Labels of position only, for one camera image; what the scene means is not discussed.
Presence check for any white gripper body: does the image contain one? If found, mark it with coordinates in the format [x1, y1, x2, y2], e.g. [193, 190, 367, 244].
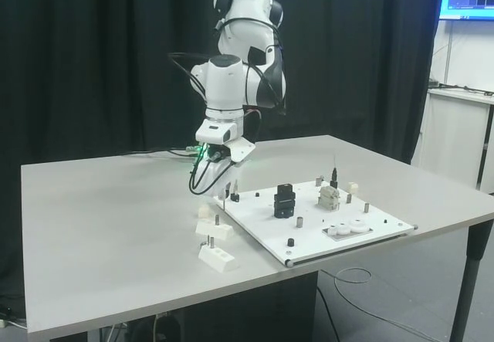
[203, 161, 237, 199]

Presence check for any white peg holder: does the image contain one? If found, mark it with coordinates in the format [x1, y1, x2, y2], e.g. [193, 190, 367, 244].
[195, 220, 235, 241]
[197, 245, 241, 273]

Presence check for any flat white mounting plate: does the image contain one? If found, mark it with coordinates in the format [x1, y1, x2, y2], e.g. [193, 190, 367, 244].
[227, 137, 256, 164]

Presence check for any black D-SUB plug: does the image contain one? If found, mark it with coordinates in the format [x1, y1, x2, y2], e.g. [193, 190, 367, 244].
[272, 182, 297, 219]

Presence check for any white task board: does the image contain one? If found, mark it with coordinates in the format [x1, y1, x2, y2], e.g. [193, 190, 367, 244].
[211, 179, 418, 269]

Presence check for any beige rectangular connector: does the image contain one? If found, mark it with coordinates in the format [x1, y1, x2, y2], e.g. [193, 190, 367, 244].
[316, 186, 341, 211]

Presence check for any black curtain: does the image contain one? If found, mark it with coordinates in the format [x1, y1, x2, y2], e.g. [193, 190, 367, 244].
[0, 0, 451, 322]

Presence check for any white cabinet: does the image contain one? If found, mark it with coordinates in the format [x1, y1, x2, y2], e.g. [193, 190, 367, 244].
[411, 86, 494, 196]

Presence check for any dark grey table leg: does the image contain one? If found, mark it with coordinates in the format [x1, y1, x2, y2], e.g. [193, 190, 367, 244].
[449, 225, 486, 342]

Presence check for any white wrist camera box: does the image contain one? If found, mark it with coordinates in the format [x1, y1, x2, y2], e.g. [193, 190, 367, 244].
[195, 120, 239, 144]

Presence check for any black base cable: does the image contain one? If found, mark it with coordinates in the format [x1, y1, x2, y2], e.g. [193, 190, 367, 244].
[127, 147, 194, 157]

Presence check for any grey floor cable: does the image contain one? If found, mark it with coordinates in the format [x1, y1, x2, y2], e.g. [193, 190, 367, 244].
[332, 267, 389, 293]

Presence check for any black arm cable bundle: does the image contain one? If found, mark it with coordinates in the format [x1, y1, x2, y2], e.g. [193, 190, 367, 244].
[167, 13, 290, 113]

